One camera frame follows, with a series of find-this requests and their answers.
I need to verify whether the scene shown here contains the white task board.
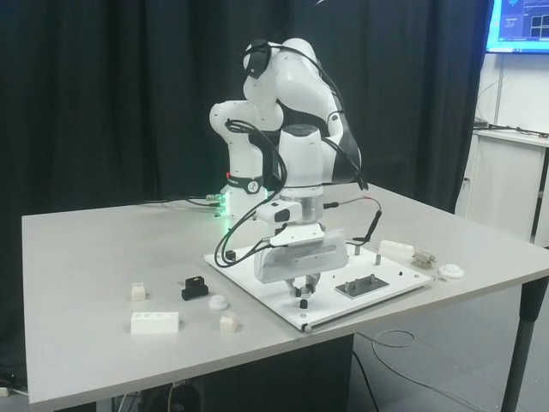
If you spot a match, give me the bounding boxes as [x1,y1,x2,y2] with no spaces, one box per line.
[202,239,433,333]

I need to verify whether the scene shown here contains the black curtain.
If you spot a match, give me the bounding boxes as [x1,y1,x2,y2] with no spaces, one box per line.
[0,0,497,379]

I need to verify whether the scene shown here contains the grey floor cable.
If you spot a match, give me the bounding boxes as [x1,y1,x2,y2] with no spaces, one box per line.
[355,329,522,412]

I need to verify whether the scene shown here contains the white large gear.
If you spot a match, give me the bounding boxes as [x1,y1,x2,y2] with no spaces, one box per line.
[438,264,466,282]

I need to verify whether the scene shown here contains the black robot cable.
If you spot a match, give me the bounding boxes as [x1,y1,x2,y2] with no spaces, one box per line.
[215,39,370,265]

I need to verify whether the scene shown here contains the white block holder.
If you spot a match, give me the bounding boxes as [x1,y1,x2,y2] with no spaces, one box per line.
[378,239,415,258]

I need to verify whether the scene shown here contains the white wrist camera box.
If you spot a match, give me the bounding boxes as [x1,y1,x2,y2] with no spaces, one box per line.
[256,200,304,225]

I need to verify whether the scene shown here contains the long white peg holder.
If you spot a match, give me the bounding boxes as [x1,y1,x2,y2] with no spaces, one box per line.
[130,310,180,335]

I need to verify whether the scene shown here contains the blue screen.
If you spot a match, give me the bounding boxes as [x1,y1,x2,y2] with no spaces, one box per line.
[486,0,549,56]

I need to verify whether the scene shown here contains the beige plug connector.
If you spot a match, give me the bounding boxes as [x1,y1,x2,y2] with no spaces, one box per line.
[411,250,437,270]

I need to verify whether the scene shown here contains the black D-SUB plug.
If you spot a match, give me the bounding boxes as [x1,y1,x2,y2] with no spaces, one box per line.
[180,276,209,300]

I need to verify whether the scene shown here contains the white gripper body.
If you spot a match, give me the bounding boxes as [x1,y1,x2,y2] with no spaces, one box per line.
[253,236,348,285]

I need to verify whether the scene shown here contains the white cabinet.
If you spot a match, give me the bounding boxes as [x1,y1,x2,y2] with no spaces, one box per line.
[454,51,549,250]

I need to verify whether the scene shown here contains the black table leg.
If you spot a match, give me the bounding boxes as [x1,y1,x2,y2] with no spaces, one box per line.
[500,282,543,412]

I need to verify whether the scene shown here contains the metal socket plate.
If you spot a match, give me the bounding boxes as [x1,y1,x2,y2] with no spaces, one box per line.
[334,274,390,299]

